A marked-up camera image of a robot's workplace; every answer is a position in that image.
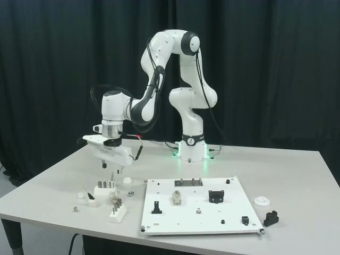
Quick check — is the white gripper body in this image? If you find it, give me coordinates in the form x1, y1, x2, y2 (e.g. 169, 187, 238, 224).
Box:
88, 144, 133, 166

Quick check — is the white large gear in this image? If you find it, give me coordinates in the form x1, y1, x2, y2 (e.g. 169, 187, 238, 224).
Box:
122, 176, 142, 187

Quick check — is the flat white mounting plate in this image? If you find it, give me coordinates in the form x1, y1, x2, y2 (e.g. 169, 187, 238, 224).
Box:
82, 133, 123, 146

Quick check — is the thin black rod red tag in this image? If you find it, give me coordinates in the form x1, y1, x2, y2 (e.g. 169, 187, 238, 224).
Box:
131, 134, 145, 161

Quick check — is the white thick peg holder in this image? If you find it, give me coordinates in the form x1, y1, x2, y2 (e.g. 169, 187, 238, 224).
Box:
93, 185, 118, 198

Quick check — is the grey waterproof plug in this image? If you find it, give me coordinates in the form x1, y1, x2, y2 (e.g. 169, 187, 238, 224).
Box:
109, 194, 124, 210

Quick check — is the black USB plug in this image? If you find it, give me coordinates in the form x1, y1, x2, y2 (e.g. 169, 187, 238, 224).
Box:
82, 186, 96, 202

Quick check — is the white thin peg holder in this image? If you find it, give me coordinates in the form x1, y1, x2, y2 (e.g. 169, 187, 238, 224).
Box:
107, 206, 127, 224

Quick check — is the white task board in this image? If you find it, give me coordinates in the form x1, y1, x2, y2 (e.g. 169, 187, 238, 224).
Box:
139, 177, 266, 237

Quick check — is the black curtain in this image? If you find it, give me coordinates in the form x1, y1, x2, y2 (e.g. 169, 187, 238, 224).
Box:
0, 0, 340, 175

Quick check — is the black table leg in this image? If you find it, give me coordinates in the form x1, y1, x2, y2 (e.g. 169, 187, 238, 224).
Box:
0, 218, 22, 255

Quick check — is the white medium gear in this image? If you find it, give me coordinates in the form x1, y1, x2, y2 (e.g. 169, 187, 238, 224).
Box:
253, 195, 272, 208

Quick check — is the black D-SUB plug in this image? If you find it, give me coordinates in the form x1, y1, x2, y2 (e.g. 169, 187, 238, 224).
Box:
263, 209, 280, 227

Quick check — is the silver wrist ring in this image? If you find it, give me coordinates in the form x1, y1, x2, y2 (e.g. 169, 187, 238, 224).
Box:
101, 124, 121, 139

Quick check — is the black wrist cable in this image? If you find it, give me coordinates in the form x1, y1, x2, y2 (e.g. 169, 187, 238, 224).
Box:
90, 84, 139, 107

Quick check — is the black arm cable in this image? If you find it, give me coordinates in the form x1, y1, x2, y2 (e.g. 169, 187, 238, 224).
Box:
194, 49, 223, 160

